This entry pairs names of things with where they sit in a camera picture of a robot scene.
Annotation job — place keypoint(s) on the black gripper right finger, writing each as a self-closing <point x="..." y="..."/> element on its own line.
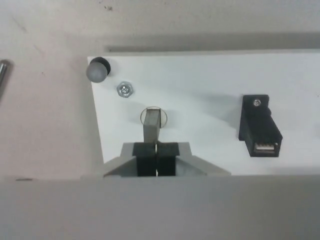
<point x="167" y="160"/>

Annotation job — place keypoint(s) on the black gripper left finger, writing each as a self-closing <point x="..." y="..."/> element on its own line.
<point x="145" y="160"/>

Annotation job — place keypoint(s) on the metal square peg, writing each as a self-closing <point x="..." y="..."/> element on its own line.
<point x="150" y="125"/>

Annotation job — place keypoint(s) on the metal round peg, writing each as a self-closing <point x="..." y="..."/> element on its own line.
<point x="3" y="72"/>

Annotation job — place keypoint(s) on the white task board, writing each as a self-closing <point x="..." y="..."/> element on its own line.
<point x="200" y="100"/>

